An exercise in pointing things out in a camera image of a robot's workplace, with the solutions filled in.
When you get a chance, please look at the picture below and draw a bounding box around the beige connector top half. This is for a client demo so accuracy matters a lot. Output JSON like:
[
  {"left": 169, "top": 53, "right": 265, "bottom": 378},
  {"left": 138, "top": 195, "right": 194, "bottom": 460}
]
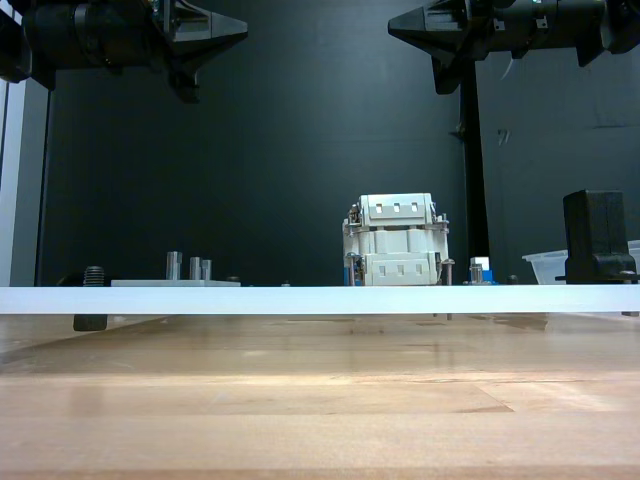
[{"left": 343, "top": 192, "right": 449, "bottom": 244}]

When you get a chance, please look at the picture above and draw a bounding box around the clear plastic container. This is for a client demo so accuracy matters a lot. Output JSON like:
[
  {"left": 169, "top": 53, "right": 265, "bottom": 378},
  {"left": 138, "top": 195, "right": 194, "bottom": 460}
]
[{"left": 521, "top": 239, "right": 640, "bottom": 287}]

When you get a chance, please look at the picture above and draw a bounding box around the beige many-pin connector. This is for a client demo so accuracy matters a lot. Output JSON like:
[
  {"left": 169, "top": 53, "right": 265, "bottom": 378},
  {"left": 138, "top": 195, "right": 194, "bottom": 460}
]
[{"left": 342, "top": 227, "right": 456, "bottom": 287}]

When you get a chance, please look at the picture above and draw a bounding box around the black block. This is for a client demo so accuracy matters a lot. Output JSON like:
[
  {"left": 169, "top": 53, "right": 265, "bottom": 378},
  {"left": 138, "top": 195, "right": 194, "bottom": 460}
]
[{"left": 554, "top": 189, "right": 640, "bottom": 287}]

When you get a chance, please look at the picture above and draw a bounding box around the white task board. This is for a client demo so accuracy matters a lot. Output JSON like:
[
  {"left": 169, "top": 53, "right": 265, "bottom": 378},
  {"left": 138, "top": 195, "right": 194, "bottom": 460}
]
[{"left": 0, "top": 285, "right": 640, "bottom": 316}]

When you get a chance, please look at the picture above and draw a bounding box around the grey peg base plate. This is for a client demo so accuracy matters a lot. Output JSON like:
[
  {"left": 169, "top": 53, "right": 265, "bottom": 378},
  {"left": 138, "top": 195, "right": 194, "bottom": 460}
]
[{"left": 110, "top": 278, "right": 243, "bottom": 288}]

